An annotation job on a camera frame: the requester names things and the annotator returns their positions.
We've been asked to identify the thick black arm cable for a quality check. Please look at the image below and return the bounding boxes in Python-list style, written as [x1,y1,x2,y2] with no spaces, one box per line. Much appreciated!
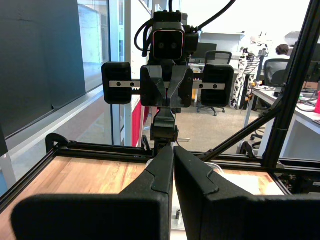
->
[197,0,237,30]

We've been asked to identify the white lattice stand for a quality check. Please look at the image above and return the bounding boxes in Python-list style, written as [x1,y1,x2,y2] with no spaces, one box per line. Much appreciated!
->
[231,53,255,110]

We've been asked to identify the white desk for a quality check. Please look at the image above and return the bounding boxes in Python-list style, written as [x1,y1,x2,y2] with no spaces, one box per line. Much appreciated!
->
[243,84,320,161]

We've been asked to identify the black computer monitor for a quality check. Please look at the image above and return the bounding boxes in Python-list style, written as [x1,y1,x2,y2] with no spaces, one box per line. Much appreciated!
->
[196,42,218,63]

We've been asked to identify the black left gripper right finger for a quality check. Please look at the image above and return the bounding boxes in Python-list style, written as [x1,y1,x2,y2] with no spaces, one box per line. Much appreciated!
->
[174,146,320,240]

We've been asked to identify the white taskboard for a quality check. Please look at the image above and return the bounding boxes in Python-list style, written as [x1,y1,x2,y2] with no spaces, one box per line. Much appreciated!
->
[169,173,286,240]

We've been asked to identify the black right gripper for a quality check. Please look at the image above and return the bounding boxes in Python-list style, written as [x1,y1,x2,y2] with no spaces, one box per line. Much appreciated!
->
[101,59,235,109]

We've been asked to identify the black office chair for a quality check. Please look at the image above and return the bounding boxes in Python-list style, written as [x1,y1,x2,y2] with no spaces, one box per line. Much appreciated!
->
[196,50,234,117]

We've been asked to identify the red panel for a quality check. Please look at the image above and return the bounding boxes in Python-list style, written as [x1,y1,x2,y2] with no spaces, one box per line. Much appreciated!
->
[131,98,145,148]

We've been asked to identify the black right camera cable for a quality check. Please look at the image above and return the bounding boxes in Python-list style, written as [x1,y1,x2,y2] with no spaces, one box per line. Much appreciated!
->
[134,17,155,58]

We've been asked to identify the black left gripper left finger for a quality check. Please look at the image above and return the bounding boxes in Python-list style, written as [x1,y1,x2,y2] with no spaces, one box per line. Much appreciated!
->
[11,146,175,240]

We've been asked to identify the person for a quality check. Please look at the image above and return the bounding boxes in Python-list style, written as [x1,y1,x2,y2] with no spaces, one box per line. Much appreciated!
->
[274,43,292,61]

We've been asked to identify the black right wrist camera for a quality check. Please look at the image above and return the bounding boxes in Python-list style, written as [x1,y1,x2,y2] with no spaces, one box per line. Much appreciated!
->
[151,21,186,61]

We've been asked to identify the clear plastic tub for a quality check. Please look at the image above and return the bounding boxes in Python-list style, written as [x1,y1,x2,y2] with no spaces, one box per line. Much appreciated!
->
[204,161,227,177]

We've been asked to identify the red bottle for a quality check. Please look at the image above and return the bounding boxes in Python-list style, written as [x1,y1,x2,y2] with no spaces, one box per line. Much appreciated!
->
[313,89,320,114]

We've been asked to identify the black table frame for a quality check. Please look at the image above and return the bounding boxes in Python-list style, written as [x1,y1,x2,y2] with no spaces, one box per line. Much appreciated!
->
[0,0,320,216]

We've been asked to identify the mesh office chair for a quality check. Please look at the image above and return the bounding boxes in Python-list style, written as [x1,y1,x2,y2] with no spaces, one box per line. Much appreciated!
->
[263,58,292,88]

